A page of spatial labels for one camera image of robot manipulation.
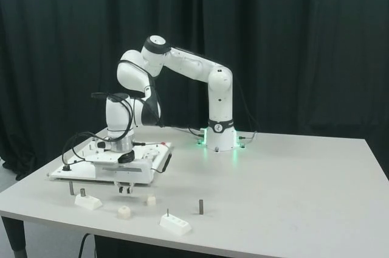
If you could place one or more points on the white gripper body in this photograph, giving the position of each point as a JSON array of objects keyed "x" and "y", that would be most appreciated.
[{"x": 121, "y": 176}]

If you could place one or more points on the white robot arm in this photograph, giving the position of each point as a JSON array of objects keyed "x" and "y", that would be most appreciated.
[{"x": 220, "y": 103}]

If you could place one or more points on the white medium gear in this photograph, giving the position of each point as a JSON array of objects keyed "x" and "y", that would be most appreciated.
[{"x": 151, "y": 200}]

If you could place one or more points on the flat white mounting plate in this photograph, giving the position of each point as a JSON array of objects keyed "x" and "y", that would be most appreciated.
[{"x": 100, "y": 159}]

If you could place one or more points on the white holder with round peg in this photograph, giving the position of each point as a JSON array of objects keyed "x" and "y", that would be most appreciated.
[{"x": 89, "y": 203}]

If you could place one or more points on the metal round peg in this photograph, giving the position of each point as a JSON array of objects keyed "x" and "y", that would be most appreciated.
[{"x": 82, "y": 192}]

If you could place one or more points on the white task board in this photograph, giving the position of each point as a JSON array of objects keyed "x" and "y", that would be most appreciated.
[{"x": 76, "y": 175}]

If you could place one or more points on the grey metal peg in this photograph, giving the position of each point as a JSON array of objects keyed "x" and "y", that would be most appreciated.
[{"x": 70, "y": 187}]

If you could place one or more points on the white holder with thin peg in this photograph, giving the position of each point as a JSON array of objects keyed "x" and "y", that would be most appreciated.
[{"x": 176, "y": 223}]

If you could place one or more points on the dark metal peg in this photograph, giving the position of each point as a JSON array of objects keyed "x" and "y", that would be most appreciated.
[{"x": 201, "y": 207}]

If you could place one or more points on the dark table leg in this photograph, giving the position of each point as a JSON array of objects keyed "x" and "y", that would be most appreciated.
[{"x": 13, "y": 235}]

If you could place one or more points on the black curtain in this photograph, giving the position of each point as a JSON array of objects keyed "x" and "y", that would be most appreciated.
[{"x": 304, "y": 26}]

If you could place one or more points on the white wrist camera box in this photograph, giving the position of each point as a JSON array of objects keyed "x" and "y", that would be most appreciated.
[{"x": 101, "y": 145}]

